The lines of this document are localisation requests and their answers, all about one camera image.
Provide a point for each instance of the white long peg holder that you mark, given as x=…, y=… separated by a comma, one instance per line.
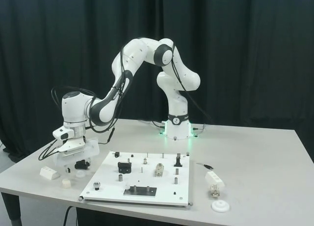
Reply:
x=215, y=178
x=49, y=173

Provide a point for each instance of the small cream cube holder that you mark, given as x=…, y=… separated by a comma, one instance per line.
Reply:
x=66, y=183

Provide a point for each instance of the black table leg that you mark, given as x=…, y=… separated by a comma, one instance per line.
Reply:
x=9, y=206

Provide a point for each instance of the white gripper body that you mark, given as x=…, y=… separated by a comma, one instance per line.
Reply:
x=90, y=147

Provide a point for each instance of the black upright plug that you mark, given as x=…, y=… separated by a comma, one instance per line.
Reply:
x=178, y=161

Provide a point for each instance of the white large gear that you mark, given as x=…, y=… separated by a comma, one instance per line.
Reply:
x=220, y=206

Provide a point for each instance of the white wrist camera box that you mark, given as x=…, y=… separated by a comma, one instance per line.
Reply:
x=61, y=133

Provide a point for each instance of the flat white mounting plate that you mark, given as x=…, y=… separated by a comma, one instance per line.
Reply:
x=73, y=145

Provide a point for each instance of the black D-SUB plug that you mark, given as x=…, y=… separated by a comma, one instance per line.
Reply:
x=81, y=164

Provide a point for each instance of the black curtain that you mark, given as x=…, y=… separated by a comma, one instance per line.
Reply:
x=245, y=51

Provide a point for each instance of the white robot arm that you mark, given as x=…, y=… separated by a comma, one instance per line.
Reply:
x=137, y=54

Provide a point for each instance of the beige rectangular plug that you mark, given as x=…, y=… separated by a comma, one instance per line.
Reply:
x=159, y=170
x=214, y=191

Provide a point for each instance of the white task board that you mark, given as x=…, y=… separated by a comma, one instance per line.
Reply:
x=142, y=194

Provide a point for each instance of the white medium gear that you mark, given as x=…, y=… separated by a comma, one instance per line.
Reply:
x=80, y=174

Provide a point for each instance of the black plug with metal tip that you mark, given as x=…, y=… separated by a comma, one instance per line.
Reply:
x=206, y=165

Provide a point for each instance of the metal bolt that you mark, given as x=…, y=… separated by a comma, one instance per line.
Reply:
x=96, y=185

